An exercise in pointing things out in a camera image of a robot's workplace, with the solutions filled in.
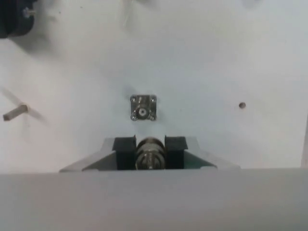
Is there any metal peg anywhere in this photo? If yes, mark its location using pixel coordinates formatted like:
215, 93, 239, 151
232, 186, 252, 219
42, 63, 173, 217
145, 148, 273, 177
2, 103, 29, 121

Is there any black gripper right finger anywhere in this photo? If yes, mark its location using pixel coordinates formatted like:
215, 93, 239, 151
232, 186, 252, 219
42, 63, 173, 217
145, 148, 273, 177
165, 135, 240, 171

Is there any white task board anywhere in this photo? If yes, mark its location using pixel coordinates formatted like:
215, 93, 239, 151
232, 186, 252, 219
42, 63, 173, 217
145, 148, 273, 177
0, 0, 308, 174

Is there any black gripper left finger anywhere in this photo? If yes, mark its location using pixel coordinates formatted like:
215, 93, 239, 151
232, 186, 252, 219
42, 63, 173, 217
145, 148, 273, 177
59, 135, 137, 173

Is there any metal BNC plug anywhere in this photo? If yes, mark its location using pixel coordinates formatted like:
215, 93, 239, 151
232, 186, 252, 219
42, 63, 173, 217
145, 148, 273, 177
135, 136, 167, 170

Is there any black D-SUB plug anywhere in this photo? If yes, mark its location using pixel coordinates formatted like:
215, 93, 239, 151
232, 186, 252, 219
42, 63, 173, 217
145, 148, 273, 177
0, 0, 37, 39

